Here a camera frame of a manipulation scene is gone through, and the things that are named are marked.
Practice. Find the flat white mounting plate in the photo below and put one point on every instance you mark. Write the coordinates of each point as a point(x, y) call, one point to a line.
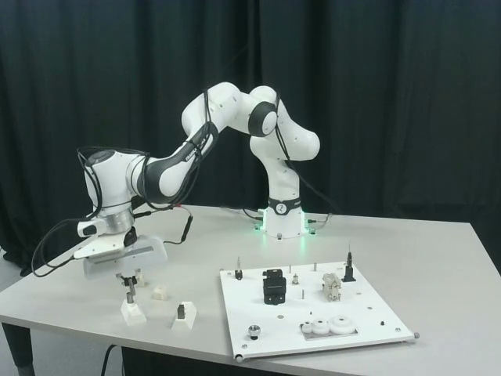
point(102, 246)

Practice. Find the dark table leg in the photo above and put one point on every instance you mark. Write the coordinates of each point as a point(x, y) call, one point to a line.
point(15, 352)

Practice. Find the white square peg holder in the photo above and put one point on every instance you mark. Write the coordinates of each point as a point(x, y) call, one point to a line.
point(184, 323)

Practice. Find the white medium gear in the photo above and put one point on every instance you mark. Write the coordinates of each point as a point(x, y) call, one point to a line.
point(321, 327)

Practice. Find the black D-SUB plug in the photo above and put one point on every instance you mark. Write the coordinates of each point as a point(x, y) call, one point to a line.
point(274, 290)

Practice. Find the small white camera box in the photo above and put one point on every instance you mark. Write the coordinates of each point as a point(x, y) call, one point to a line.
point(90, 228)

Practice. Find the small black plug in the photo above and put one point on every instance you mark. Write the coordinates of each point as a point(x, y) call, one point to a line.
point(238, 275)

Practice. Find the dark square metal peg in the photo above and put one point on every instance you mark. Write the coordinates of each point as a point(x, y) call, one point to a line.
point(182, 310)

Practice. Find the white round peg holder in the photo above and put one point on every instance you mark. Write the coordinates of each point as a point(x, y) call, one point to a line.
point(133, 317)

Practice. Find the black curtain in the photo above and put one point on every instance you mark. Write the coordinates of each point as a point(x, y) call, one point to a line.
point(391, 78)

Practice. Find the beige metal connector block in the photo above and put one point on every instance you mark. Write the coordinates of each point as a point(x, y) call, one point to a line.
point(330, 288)

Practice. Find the white large gear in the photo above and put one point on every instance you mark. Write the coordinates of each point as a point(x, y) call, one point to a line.
point(341, 325)

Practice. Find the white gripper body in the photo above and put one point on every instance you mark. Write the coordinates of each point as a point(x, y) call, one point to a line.
point(141, 256)

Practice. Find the metal round peg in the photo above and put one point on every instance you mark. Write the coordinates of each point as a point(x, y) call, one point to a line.
point(130, 295)

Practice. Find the metal BNC plug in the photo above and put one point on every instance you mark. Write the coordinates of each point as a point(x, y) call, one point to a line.
point(296, 279)

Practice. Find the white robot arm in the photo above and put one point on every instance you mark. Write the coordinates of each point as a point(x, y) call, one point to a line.
point(274, 176)

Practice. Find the small cream plastic block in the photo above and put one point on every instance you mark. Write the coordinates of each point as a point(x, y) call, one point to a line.
point(160, 293)
point(142, 279)

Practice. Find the white task board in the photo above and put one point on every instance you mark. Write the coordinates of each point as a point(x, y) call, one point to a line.
point(352, 305)

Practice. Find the white small gear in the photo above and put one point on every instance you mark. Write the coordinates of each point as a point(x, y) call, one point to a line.
point(308, 327)

